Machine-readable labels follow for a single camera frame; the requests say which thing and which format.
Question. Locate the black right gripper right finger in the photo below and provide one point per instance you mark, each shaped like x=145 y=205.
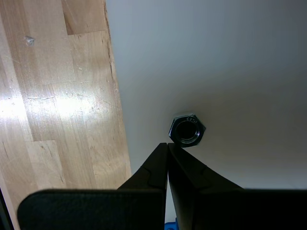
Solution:
x=227 y=210

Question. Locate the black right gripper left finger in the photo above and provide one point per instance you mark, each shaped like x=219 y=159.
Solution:
x=96 y=210

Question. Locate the silver hex nut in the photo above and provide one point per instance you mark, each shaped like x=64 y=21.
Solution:
x=171 y=129

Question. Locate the white board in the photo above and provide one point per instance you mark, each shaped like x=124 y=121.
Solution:
x=216 y=60

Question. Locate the blue clamp mount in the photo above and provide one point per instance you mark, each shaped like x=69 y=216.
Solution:
x=171 y=226

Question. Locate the black aluminium frame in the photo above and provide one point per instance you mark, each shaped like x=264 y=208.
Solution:
x=3 y=215

